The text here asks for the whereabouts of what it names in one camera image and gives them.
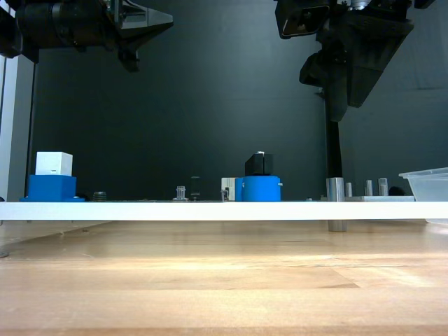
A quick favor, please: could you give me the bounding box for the steel 16mm cylinder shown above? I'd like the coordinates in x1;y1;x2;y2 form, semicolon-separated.
325;177;347;232

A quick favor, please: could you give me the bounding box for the white taskboard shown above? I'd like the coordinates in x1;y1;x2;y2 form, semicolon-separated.
0;201;448;222

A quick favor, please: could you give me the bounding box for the black block with silver top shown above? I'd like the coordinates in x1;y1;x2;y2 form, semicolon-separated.
244;150;274;176

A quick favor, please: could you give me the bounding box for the blue round holder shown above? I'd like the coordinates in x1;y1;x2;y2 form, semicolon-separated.
234;176;284;203

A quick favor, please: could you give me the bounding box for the white cube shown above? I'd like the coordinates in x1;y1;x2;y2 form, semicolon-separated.
36;151;75;177

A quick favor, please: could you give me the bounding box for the clear plastic tub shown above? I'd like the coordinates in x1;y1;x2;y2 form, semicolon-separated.
398;167;448;225

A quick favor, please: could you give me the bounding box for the white connector housing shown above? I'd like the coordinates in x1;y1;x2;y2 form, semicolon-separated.
220;177;246;202

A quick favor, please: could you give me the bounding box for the blue square base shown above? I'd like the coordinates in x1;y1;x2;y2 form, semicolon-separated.
20;174;87;203

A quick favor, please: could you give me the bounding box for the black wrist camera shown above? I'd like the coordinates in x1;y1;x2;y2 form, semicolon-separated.
274;0;332;40

